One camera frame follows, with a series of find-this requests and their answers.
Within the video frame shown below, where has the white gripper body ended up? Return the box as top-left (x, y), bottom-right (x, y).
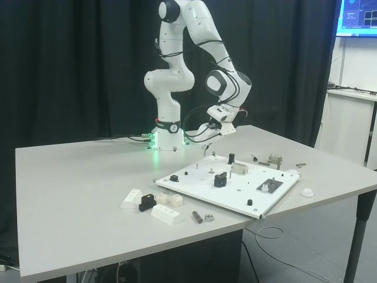
top-left (196, 123), bottom-right (222, 146)

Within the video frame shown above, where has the white peg holder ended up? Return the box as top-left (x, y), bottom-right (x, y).
top-left (121, 188), bottom-right (141, 209)
top-left (150, 204), bottom-right (184, 226)

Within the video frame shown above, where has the white task board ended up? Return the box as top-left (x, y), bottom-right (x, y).
top-left (153, 152), bottom-right (302, 221)

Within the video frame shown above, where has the metal connector block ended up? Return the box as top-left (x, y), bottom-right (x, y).
top-left (268, 153), bottom-right (283, 169)

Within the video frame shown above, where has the black D-SUB plug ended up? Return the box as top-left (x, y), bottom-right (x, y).
top-left (138, 193), bottom-right (158, 212)

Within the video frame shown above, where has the white cabinet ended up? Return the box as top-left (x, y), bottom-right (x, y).
top-left (314, 87), bottom-right (377, 171)

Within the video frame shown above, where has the black curtain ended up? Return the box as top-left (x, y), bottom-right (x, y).
top-left (0, 0), bottom-right (337, 268)

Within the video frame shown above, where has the black table leg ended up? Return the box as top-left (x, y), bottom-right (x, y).
top-left (343, 193), bottom-right (371, 283)

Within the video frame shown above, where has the blue screen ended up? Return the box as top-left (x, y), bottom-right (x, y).
top-left (335, 0), bottom-right (377, 38)

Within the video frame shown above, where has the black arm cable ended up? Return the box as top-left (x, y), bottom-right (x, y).
top-left (153, 37), bottom-right (252, 143)

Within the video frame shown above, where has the black cable on table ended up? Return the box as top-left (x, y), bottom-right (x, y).
top-left (97, 133), bottom-right (154, 142)

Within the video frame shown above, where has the grey floor cable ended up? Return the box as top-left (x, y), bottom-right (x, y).
top-left (243, 226), bottom-right (348, 283)

